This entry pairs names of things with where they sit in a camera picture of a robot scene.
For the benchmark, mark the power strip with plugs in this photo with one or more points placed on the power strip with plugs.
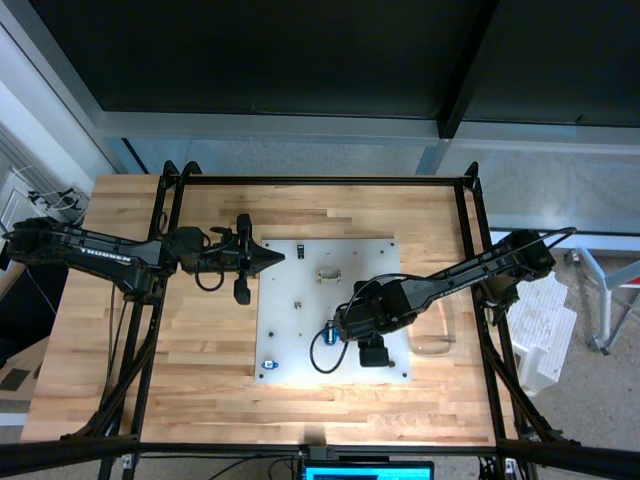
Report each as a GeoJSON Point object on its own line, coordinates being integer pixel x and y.
{"type": "Point", "coordinates": [55, 200]}

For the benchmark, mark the laptop screen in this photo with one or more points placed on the laptop screen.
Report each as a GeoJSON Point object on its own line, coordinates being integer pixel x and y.
{"type": "Point", "coordinates": [365, 472]}

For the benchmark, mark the black table-level camera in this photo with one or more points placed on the black table-level camera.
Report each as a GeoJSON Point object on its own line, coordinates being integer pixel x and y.
{"type": "Point", "coordinates": [317, 450]}

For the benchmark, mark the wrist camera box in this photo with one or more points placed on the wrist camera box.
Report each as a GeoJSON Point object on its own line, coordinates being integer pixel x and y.
{"type": "Point", "coordinates": [346, 325]}

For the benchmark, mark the clear plastic tub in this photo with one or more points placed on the clear plastic tub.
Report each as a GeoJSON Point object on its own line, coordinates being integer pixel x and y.
{"type": "Point", "coordinates": [435, 345]}

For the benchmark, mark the cardboard box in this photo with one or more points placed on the cardboard box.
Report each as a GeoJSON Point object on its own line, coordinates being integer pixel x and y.
{"type": "Point", "coordinates": [30, 360]}

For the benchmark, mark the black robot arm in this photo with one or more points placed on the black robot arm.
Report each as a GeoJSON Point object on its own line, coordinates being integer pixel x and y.
{"type": "Point", "coordinates": [460, 280]}
{"type": "Point", "coordinates": [100, 252]}

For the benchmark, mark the white step stool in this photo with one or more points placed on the white step stool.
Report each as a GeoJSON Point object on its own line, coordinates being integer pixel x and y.
{"type": "Point", "coordinates": [545, 340]}

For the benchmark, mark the black table frame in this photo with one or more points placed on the black table frame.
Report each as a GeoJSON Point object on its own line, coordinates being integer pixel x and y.
{"type": "Point", "coordinates": [320, 181]}

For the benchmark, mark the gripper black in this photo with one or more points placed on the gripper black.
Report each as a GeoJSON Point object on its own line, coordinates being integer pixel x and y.
{"type": "Point", "coordinates": [243, 257]}
{"type": "Point", "coordinates": [372, 330]}

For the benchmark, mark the black wall pillar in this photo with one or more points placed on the black wall pillar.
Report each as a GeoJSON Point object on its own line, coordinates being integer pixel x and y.
{"type": "Point", "coordinates": [465, 75]}

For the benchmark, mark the black case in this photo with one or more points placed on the black case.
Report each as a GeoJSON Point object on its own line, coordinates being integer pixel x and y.
{"type": "Point", "coordinates": [25, 310]}

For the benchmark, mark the blue round holder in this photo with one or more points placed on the blue round holder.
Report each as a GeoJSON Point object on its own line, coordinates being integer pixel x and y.
{"type": "Point", "coordinates": [325, 336]}

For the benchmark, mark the white task board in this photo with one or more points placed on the white task board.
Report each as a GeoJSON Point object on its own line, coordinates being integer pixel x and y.
{"type": "Point", "coordinates": [300, 350]}

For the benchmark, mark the beige connector housing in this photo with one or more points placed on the beige connector housing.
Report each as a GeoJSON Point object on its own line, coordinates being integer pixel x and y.
{"type": "Point", "coordinates": [329, 276]}

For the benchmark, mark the grey metal stand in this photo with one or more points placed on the grey metal stand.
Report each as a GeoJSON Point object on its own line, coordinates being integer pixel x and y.
{"type": "Point", "coordinates": [606, 320]}

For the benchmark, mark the small black socket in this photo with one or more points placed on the small black socket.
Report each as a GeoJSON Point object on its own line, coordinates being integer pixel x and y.
{"type": "Point", "coordinates": [300, 251]}

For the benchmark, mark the blue square base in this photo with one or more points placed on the blue square base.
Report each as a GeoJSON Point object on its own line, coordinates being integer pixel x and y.
{"type": "Point", "coordinates": [262, 365]}

